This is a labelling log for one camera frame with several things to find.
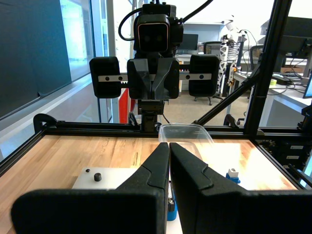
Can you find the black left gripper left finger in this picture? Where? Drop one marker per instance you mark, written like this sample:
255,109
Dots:
97,212

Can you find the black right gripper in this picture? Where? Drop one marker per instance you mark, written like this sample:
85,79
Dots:
104,85

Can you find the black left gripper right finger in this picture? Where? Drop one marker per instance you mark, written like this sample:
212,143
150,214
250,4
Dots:
231,212

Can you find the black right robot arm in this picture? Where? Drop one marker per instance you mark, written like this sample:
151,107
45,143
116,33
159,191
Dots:
151,122

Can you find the red panel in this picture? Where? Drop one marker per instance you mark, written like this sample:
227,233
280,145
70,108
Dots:
126,104

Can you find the black knob screw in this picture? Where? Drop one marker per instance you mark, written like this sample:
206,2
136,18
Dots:
97,177

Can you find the white board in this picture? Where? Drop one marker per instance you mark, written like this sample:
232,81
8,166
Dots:
109,178

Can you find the blue white connector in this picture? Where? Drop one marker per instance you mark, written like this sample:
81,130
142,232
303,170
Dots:
232,173

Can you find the black computer monitor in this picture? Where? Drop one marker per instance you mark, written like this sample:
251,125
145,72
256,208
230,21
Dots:
191,41
297,36

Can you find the clear plastic tub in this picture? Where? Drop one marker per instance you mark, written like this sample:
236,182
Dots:
185,132

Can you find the black silver D-sub connector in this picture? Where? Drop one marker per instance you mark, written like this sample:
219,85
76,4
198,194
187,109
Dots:
170,195

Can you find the white lattice structure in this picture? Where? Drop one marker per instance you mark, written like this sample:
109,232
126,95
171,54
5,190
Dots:
225,53

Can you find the black control box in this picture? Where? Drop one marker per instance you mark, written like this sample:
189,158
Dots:
282,153

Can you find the black table clamp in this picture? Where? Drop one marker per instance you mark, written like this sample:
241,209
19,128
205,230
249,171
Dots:
40,119
229,119

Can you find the white desk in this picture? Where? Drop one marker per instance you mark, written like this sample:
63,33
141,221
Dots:
280,102

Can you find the yellow tape roll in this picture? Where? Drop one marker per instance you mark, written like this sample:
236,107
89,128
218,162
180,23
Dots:
273,82

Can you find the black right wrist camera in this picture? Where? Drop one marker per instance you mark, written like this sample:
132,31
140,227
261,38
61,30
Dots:
152,34

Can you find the blue connector mount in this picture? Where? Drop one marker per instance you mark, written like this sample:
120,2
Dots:
171,214

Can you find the black frame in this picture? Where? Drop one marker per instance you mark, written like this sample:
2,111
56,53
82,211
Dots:
97,126

